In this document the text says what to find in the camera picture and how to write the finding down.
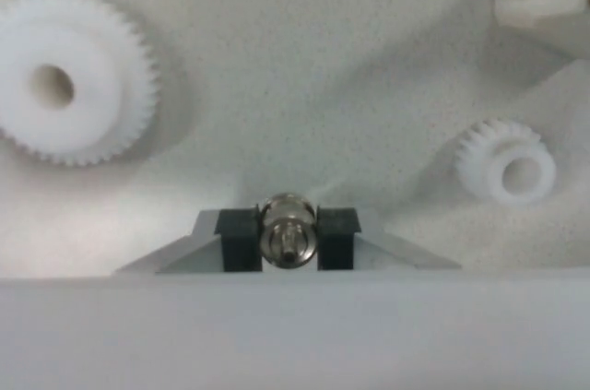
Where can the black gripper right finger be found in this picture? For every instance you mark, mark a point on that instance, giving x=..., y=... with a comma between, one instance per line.
x=336, y=242

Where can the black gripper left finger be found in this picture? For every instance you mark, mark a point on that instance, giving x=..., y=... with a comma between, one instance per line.
x=237, y=242

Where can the metal BNC plug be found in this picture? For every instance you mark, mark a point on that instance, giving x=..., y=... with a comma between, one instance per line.
x=286, y=242

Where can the white small gear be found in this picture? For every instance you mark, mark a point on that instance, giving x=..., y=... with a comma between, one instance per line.
x=479, y=155

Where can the white large gear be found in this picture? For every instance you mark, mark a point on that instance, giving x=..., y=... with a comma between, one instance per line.
x=92, y=62

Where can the cream small plug holder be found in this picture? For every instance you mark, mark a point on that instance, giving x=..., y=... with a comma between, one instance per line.
x=530, y=7

